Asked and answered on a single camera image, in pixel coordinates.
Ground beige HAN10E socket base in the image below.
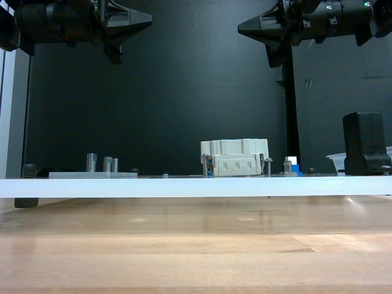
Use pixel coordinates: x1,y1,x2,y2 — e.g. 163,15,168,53
200,138,274,178

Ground black connector housing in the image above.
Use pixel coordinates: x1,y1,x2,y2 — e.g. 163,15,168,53
342,111,392,177

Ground small blue white socket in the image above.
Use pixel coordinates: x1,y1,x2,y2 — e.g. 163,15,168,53
289,155,303,177

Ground clear plastic tub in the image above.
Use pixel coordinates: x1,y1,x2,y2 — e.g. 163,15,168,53
326,146,392,176

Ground grey metal plate with pegs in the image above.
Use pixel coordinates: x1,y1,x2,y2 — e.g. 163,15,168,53
48,153,138,179

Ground black ribbed screw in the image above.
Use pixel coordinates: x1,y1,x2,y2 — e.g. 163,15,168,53
21,163,38,179

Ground white task board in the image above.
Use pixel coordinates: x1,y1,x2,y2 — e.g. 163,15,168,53
0,176,392,199

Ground black board foot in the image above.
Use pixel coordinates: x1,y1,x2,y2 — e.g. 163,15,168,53
14,198,40,209

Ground black vertical post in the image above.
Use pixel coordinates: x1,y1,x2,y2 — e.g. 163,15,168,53
277,30,303,168

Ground silver aluminium enclosure frame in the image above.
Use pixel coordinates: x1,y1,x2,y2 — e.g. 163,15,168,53
0,48,31,180

